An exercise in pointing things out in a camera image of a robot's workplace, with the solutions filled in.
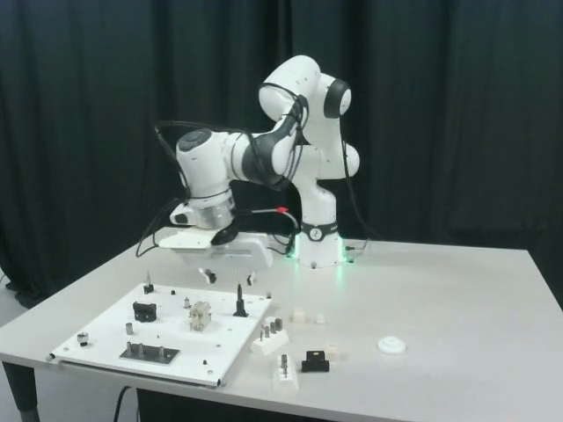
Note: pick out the large metal round peg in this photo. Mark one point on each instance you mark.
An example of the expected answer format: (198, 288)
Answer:
(129, 329)

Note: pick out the white square peg holder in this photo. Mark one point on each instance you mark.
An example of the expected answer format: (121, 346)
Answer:
(264, 348)

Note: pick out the white task board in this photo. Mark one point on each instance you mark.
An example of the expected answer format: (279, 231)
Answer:
(110, 307)

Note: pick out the white large gear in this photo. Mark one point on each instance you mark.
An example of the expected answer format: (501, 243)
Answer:
(391, 345)

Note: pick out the small white holder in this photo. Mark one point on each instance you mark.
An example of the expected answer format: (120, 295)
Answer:
(299, 317)
(333, 351)

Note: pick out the large metal square peg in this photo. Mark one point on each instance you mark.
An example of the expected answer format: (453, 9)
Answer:
(279, 326)

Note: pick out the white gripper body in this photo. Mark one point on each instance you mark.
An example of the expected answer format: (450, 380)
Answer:
(246, 260)

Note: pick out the flat white mounting plate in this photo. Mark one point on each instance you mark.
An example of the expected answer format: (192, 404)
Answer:
(184, 241)

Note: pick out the black D-SUB plug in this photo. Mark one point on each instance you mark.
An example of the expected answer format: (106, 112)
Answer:
(316, 361)

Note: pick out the medium metal round peg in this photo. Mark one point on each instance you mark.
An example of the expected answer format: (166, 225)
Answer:
(284, 361)

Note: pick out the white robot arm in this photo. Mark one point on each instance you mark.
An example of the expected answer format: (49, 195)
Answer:
(316, 198)

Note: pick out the black waterproof plug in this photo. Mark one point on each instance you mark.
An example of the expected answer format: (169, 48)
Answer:
(240, 303)

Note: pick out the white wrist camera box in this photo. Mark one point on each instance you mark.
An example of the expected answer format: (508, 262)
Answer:
(182, 217)

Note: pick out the metal BNC plug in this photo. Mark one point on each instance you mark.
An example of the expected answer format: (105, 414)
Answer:
(82, 341)

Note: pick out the medium metal square peg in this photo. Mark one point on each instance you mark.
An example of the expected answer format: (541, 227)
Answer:
(272, 329)

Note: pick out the white round peg holder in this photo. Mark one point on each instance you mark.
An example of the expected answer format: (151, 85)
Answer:
(286, 383)

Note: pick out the dark table leg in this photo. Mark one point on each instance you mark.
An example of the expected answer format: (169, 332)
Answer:
(19, 391)

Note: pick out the white small gear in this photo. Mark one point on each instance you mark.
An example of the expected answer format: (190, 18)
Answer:
(322, 319)

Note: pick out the black curtain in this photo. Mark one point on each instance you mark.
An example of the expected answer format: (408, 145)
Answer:
(88, 88)

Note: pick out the thin black rod red tag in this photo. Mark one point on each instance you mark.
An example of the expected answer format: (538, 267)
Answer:
(264, 211)

